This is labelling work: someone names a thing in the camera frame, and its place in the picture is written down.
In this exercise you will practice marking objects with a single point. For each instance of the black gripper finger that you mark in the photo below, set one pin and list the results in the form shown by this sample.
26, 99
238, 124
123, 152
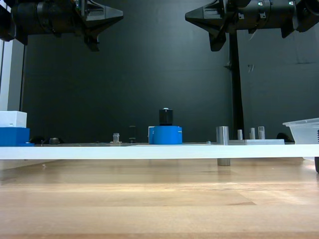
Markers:
216, 38
202, 15
114, 14
93, 35

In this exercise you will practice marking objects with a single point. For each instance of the large steel cylinder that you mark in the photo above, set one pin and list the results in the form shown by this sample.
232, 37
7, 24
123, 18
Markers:
222, 135

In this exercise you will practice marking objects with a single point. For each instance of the thin steel cylinder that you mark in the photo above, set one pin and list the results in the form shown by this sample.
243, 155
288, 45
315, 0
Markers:
240, 134

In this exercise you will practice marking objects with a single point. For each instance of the medium steel cylinder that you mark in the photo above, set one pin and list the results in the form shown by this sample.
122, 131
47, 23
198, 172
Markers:
252, 133

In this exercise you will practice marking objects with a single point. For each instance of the clear plastic cylinder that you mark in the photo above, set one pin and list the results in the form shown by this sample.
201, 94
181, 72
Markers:
261, 133

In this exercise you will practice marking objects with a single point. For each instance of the clear plastic container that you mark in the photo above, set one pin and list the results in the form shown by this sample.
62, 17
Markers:
302, 132

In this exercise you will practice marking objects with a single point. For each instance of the black square block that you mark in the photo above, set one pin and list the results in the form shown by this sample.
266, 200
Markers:
166, 117

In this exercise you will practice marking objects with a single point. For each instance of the blue round holder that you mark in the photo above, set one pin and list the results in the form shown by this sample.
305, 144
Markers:
167, 135

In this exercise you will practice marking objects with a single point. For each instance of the dark threaded nut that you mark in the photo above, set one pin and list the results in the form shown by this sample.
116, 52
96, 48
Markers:
55, 141

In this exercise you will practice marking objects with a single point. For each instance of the white box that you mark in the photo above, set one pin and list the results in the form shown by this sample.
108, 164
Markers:
12, 119

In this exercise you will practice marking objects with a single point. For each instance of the black round knob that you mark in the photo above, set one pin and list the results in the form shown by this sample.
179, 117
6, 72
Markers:
37, 140

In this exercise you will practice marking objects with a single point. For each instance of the black rounded foot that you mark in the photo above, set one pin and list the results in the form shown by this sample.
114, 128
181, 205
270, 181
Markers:
282, 138

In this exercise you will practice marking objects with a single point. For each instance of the white board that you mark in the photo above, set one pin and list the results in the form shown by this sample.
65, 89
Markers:
149, 151

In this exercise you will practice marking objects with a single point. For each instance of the blue block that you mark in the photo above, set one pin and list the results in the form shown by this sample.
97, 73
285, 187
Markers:
12, 136

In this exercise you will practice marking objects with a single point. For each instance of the white frame post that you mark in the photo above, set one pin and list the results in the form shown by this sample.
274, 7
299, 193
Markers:
5, 74

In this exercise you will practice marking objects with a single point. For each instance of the grey base plate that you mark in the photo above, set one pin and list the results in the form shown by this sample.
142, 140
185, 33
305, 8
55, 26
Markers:
259, 142

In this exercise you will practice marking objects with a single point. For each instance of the black threaded post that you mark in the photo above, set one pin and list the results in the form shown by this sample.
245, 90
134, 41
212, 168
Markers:
318, 135

